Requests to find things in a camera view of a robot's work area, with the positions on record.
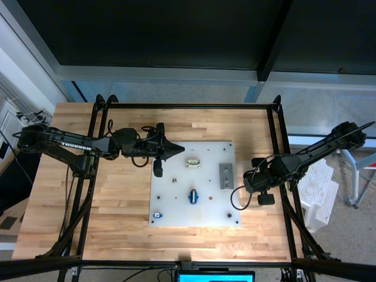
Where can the black clamp block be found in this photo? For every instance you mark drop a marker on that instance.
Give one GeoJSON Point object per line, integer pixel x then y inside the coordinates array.
{"type": "Point", "coordinates": [193, 196]}

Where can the screen with blue edge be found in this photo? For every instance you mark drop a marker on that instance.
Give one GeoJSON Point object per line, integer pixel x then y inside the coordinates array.
{"type": "Point", "coordinates": [214, 277]}

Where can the grey peg holder block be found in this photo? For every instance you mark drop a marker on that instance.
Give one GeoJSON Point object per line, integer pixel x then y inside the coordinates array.
{"type": "Point", "coordinates": [230, 176]}

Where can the black aluminium frame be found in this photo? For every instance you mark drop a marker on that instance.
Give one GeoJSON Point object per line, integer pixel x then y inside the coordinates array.
{"type": "Point", "coordinates": [188, 104]}

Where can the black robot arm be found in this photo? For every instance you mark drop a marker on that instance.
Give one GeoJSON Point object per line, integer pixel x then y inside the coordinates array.
{"type": "Point", "coordinates": [323, 145]}
{"type": "Point", "coordinates": [73, 141]}

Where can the white connector housing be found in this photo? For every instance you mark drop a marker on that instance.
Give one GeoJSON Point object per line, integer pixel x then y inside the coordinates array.
{"type": "Point", "coordinates": [193, 163]}

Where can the blue round mount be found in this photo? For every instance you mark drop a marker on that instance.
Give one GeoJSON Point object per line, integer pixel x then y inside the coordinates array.
{"type": "Point", "coordinates": [188, 197]}

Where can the white taskboard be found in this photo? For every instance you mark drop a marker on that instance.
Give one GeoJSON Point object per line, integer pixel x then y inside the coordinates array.
{"type": "Point", "coordinates": [182, 188]}

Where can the clear plastic tub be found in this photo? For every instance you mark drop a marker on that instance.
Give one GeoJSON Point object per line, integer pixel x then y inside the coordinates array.
{"type": "Point", "coordinates": [254, 208]}

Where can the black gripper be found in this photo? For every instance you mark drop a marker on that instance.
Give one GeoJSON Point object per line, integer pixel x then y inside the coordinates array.
{"type": "Point", "coordinates": [260, 179]}
{"type": "Point", "coordinates": [158, 147]}

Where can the brown cardboard box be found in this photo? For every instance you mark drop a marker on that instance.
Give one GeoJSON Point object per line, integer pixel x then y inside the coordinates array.
{"type": "Point", "coordinates": [13, 210]}

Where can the blue square mount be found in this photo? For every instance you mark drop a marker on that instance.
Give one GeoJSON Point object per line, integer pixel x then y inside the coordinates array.
{"type": "Point", "coordinates": [153, 216]}

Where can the grey metal stand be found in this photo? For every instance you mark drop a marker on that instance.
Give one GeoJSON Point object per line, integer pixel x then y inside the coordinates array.
{"type": "Point", "coordinates": [355, 188]}

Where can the white foam block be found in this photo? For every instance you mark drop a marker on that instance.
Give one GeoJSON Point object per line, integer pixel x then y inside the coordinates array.
{"type": "Point", "coordinates": [320, 199]}

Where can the small black table camera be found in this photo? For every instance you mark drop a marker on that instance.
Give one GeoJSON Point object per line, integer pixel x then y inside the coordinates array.
{"type": "Point", "coordinates": [188, 265]}

